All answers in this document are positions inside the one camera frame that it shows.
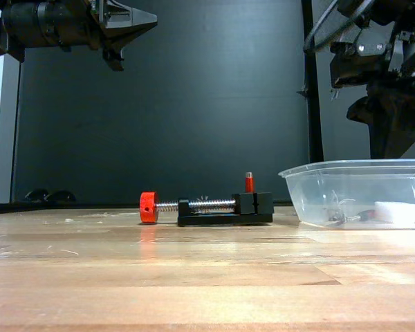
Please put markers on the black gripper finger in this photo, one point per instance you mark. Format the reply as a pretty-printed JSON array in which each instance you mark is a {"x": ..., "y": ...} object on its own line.
[
  {"x": 138, "y": 22},
  {"x": 390, "y": 141}
]

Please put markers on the red RCA socket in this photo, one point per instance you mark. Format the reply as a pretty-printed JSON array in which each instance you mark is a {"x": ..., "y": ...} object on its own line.
[{"x": 250, "y": 183}]

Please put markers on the white foam block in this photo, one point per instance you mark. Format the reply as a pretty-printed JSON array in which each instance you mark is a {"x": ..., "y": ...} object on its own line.
[{"x": 396, "y": 211}]

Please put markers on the clear plastic tub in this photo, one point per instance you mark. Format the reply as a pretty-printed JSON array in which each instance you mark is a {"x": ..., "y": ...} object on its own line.
[{"x": 297, "y": 193}]

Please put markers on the black clamp with red knob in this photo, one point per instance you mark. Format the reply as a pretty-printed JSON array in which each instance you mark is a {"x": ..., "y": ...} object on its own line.
[{"x": 224, "y": 218}]

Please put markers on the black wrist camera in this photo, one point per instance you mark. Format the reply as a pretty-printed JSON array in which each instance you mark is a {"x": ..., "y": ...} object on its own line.
[{"x": 349, "y": 69}]

